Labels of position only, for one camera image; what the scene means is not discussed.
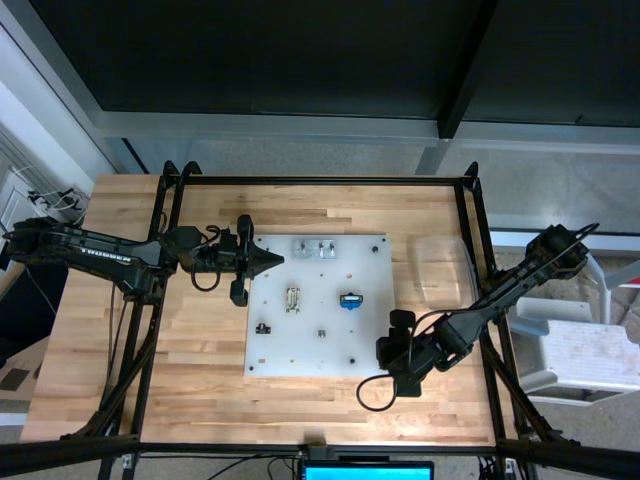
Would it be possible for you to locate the clear plastic tub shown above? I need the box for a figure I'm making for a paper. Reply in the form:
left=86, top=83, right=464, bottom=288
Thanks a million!
left=411, top=236, right=477, bottom=312

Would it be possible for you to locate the black room post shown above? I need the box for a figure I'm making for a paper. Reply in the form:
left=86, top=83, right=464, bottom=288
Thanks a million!
left=437, top=0, right=501, bottom=140

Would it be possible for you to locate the white plastic step stool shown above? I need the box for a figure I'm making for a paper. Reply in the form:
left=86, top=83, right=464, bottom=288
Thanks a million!
left=509, top=295, right=640, bottom=406

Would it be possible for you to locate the black and white cable bundle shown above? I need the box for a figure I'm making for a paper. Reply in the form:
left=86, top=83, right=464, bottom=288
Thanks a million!
left=27, top=187, right=90, bottom=217

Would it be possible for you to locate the grey metal partition frame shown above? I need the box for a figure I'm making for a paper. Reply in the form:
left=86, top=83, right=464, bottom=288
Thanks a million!
left=0, top=0, right=640, bottom=176

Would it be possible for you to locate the aluminium block with pins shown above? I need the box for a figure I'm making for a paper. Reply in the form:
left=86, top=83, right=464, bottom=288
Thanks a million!
left=292, top=238, right=339, bottom=261

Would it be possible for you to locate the white chair frame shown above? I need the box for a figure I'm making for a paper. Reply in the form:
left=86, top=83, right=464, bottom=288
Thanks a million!
left=582, top=247, right=640, bottom=326

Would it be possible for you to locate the white mounting board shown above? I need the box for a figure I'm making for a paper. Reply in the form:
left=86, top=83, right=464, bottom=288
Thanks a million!
left=243, top=232, right=401, bottom=379

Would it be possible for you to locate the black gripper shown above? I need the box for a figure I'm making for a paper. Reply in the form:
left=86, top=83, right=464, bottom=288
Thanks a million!
left=378, top=309, right=426, bottom=399
left=215, top=214, right=285, bottom=307

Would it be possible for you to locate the black foam pad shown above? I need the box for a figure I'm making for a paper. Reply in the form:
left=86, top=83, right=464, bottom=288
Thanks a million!
left=0, top=368, right=30, bottom=392

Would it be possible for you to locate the blue lit screen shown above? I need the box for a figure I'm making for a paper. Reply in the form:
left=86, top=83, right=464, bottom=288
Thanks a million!
left=298, top=459, right=435, bottom=480

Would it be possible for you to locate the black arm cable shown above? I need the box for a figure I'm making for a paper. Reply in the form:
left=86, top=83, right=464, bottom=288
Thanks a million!
left=355, top=373, right=401, bottom=413
left=191, top=224, right=223, bottom=293

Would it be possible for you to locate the black metal table frame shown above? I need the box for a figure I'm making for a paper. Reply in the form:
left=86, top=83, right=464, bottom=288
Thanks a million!
left=0, top=159, right=640, bottom=480

